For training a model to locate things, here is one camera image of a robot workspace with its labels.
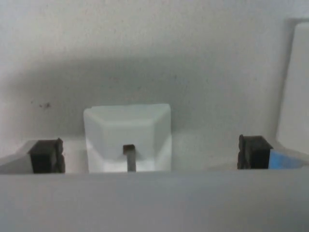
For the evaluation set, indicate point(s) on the metal square peg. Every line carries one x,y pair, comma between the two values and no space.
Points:
130,159

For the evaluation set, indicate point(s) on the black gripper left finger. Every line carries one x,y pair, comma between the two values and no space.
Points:
42,157

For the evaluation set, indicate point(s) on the white long holder with holes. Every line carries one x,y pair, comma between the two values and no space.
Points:
299,84

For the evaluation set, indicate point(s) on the white peg holder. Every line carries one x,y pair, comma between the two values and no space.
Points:
128,125

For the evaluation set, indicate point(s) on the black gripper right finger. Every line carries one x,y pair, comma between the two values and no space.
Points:
256,152

